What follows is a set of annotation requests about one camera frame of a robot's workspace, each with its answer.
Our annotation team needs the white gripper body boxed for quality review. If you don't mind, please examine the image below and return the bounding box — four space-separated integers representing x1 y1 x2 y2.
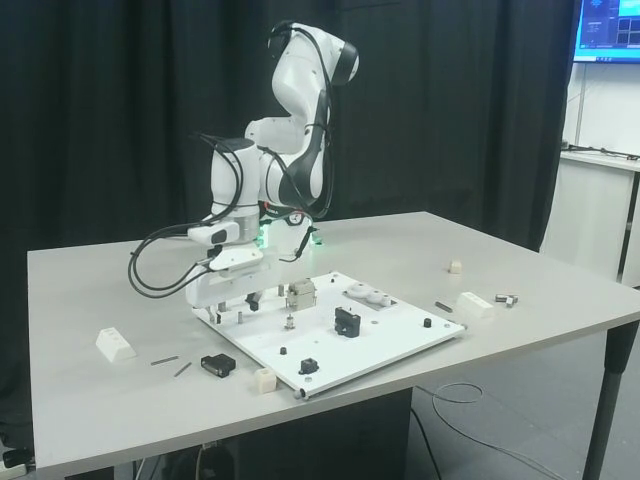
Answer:
184 263 280 308

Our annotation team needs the white peg holder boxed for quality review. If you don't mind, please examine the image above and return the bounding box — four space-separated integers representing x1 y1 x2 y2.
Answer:
456 290 496 320
95 326 139 362

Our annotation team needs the black D-SUB plug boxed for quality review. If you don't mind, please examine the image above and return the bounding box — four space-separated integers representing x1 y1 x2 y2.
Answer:
199 353 239 377

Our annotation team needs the white cube holder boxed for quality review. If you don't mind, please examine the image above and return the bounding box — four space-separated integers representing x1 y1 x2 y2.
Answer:
248 368 278 396

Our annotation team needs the black box under table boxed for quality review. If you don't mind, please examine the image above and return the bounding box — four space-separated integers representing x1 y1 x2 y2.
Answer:
133 385 417 480

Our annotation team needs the white task board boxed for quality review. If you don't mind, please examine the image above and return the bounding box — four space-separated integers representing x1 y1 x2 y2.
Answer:
191 271 469 401

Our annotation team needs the black curtain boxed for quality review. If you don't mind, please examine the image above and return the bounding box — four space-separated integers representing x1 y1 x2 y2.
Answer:
0 0 576 451

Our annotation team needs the white cabinet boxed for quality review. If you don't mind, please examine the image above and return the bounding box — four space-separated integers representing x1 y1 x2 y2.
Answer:
541 148 640 289

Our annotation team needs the black table leg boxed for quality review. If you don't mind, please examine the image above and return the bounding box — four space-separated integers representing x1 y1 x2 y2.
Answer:
583 319 629 480

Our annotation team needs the blue screen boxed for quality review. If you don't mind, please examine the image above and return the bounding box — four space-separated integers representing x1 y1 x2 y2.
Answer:
571 0 640 64

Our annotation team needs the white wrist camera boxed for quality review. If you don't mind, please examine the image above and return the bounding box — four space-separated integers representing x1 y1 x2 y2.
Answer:
186 222 241 247

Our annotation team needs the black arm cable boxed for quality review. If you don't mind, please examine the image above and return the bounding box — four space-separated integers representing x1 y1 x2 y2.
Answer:
266 19 336 221

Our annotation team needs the black floor cable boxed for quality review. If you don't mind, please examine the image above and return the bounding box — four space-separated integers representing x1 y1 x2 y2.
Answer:
408 399 454 480

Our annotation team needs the grey floor cable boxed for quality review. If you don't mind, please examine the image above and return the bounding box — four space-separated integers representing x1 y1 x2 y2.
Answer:
431 381 619 480

